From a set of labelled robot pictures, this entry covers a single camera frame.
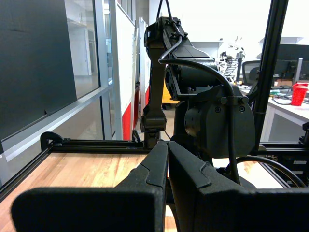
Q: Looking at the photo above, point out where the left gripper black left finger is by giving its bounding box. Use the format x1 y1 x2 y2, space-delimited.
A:
11 141 169 232

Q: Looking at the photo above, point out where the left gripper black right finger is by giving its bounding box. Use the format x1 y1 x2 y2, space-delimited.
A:
169 142 309 232

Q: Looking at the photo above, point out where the white desk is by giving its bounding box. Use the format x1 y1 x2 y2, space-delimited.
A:
241 86 309 144

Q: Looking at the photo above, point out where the white and red partition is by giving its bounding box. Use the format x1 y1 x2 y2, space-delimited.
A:
115 0 136 141

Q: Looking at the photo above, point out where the yellow cabinet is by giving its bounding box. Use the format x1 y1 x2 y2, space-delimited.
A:
162 81 181 105

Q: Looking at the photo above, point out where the red mesh cup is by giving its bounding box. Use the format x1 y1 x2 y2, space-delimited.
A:
291 82 309 106

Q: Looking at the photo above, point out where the black office chair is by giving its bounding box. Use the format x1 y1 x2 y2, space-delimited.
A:
241 60 262 86

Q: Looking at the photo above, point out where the dark computer monitor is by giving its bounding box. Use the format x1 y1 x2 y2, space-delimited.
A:
275 43 309 82

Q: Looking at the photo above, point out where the black metal frame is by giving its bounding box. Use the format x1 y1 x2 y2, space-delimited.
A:
0 0 309 203

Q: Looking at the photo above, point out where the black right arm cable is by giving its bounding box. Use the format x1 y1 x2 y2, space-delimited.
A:
158 0 241 186

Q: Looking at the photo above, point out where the grey aluminium window frame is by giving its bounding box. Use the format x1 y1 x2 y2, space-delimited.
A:
0 0 117 171

